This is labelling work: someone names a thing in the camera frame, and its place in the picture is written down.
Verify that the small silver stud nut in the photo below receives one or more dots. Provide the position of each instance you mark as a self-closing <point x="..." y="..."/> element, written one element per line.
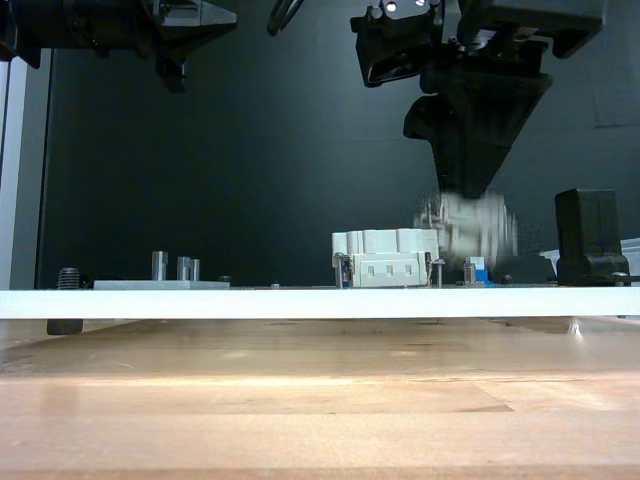
<point x="469" y="275"/>

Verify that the white board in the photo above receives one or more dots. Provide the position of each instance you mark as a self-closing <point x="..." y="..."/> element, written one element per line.
<point x="320" y="302"/>

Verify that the grey metal plate with pegs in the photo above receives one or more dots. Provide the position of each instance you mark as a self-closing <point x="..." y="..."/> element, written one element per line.
<point x="150" y="284"/>

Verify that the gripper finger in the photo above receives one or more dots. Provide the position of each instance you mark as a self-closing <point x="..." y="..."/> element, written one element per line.
<point x="480" y="125"/>
<point x="215" y="22"/>
<point x="420" y="120"/>

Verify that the small white blue block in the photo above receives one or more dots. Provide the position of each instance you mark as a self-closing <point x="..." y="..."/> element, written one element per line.
<point x="479" y="274"/>

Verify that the beige connector insert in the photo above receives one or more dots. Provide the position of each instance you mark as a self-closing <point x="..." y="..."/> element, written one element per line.
<point x="470" y="225"/>

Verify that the black connector housing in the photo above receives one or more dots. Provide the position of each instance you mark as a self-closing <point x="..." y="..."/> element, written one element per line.
<point x="590" y="235"/>

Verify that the black threaded standoff screw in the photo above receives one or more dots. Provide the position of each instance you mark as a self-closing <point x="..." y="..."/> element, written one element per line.
<point x="70" y="279"/>

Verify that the beige connector hub with screws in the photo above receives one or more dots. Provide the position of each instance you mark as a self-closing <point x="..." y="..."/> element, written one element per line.
<point x="390" y="270"/>

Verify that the clear plastic tub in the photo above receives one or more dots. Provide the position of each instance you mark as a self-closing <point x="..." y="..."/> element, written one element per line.
<point x="631" y="255"/>

